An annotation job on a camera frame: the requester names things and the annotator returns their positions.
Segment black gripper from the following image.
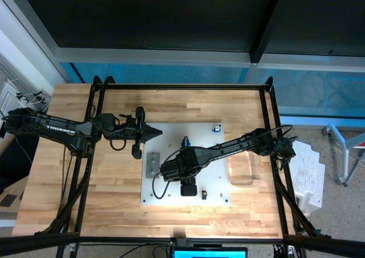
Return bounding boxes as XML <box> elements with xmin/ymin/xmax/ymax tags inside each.
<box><xmin>123</xmin><ymin>107</ymin><xmax>163</xmax><ymax>159</ymax></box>
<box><xmin>160</xmin><ymin>158</ymin><xmax>197</xmax><ymax>186</ymax></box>

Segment grey metal plate with posts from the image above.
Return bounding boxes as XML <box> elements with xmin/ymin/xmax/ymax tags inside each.
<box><xmin>145</xmin><ymin>151</ymin><xmax>160</xmax><ymax>179</ymax></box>

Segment white task board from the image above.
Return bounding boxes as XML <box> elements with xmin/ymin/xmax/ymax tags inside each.
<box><xmin>140</xmin><ymin>122</ymin><xmax>231</xmax><ymax>207</ymax></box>

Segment clear plastic tub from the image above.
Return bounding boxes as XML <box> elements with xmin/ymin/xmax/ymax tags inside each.
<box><xmin>228</xmin><ymin>150</ymin><xmax>262</xmax><ymax>188</ymax></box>

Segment blue laptop screen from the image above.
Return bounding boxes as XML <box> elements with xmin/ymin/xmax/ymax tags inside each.
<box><xmin>171</xmin><ymin>247</ymin><xmax>248</xmax><ymax>258</ymax></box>

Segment large cardboard box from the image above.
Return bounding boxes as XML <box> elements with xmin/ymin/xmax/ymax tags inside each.
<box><xmin>0</xmin><ymin>174</ymin><xmax>29</xmax><ymax>221</ymax></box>

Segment silver metal stand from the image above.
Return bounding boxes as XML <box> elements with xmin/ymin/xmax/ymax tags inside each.
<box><xmin>322</xmin><ymin>123</ymin><xmax>365</xmax><ymax>188</ymax></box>

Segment red panel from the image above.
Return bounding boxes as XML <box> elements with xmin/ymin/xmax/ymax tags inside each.
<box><xmin>351</xmin><ymin>132</ymin><xmax>365</xmax><ymax>151</ymax></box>

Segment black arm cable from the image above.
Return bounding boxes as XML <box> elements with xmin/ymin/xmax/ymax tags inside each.
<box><xmin>152</xmin><ymin>169</ymin><xmax>172</xmax><ymax>200</ymax></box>
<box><xmin>109</xmin><ymin>128</ymin><xmax>127</xmax><ymax>151</ymax></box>

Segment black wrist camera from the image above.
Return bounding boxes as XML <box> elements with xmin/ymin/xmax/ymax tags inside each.
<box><xmin>180</xmin><ymin>184</ymin><xmax>198</xmax><ymax>197</ymax></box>

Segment black aluminium frame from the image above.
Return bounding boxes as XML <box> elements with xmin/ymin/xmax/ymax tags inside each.
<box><xmin>0</xmin><ymin>75</ymin><xmax>365</xmax><ymax>258</ymax></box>

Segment small black camera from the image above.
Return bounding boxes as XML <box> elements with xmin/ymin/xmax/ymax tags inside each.
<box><xmin>170</xmin><ymin>232</ymin><xmax>192</xmax><ymax>247</ymax></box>

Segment white power cables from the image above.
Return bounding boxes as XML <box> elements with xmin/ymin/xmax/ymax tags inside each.
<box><xmin>15</xmin><ymin>91</ymin><xmax>48</xmax><ymax>105</ymax></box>

